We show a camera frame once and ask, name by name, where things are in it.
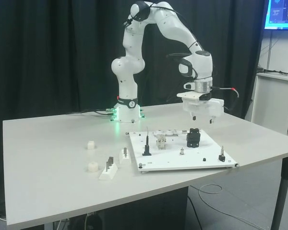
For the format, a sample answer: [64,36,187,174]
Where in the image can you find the white task board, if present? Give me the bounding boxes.
[125,128,240,173]

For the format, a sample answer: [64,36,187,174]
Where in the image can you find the silver wrist ring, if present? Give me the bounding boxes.
[194,80,213,93]

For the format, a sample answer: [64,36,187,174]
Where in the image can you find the short white peg holder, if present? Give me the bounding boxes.
[119,153,131,165]

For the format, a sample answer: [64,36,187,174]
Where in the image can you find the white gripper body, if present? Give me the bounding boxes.
[182,97,225,118]

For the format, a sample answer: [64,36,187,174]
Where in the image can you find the black cable on cabinet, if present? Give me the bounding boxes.
[256,68,288,78]

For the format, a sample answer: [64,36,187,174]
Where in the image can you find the black wrist band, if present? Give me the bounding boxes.
[198,92,213,101]

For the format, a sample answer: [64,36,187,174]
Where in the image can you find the black D-SUB plug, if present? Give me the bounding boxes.
[186,128,202,148]

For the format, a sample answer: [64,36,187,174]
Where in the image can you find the black cables at arm foot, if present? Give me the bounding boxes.
[72,108,118,118]

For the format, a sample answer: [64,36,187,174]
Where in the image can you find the black table leg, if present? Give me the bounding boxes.
[270,157,288,230]

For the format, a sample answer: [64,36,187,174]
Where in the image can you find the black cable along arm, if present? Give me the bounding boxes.
[123,1,208,81]

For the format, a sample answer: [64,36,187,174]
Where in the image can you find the long white peg holder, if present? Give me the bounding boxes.
[98,164,119,181]

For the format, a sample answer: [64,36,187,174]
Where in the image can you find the black USB plug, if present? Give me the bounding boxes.
[142,126,151,157]

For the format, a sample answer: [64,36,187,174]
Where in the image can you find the blue screen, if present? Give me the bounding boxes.
[264,0,288,31]

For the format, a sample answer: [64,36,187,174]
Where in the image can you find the flat white mounting plate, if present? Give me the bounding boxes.
[177,92,203,99]

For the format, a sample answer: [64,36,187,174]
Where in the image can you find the black floor cable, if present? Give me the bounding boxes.
[186,195,208,230]

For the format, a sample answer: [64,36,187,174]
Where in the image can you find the black curtain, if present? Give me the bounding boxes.
[0,0,272,216]

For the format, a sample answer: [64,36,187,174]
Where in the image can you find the white cabinet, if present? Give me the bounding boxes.
[251,71,288,139]

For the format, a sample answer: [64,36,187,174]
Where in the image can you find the grey floor cable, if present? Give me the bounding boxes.
[189,183,224,230]

